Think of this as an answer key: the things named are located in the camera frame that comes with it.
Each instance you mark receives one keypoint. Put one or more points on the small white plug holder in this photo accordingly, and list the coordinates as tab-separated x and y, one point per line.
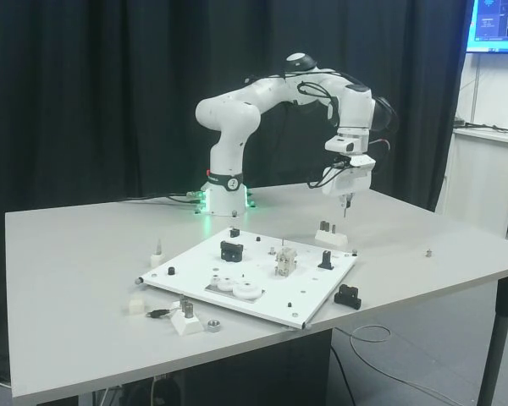
157	259

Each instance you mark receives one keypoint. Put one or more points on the blue screen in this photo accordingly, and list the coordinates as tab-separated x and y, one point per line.
501	23

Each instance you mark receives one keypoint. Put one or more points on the small black plug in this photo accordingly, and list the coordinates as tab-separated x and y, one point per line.
156	314

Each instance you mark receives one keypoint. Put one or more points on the black curtain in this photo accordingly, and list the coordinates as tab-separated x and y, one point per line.
67	84

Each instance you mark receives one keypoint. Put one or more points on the flat white mounting plate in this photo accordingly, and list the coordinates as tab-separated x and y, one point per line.
362	160

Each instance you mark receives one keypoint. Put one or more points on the white medium gear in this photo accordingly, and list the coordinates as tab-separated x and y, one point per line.
226	287

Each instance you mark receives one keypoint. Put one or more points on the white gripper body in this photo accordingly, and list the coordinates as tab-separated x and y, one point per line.
350	179

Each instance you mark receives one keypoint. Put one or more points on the black table leg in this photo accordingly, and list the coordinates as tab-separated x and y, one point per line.
501	330

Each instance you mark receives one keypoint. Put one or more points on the metal hex nut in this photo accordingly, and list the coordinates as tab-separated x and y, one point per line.
213	326

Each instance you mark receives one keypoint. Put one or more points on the black panel under table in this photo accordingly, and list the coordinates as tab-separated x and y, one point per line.
203	372

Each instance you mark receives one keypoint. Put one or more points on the white box with dark window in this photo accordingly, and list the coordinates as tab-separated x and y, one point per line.
340	144

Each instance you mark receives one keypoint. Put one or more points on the white square peg holder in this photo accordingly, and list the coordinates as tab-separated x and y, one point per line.
331	239

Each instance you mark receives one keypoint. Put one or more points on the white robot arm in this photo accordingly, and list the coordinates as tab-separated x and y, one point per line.
230	114

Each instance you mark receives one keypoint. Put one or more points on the white task board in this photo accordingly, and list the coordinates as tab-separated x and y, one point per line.
279	292

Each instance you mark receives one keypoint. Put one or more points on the small metal bolt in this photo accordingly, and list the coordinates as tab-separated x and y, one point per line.
428	254

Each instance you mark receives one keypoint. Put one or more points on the small white block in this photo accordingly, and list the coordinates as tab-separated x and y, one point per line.
137	307

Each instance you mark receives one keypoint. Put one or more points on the white round peg holder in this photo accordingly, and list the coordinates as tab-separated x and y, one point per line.
187	326

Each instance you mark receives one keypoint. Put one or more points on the white large gear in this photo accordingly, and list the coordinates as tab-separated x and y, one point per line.
247	291

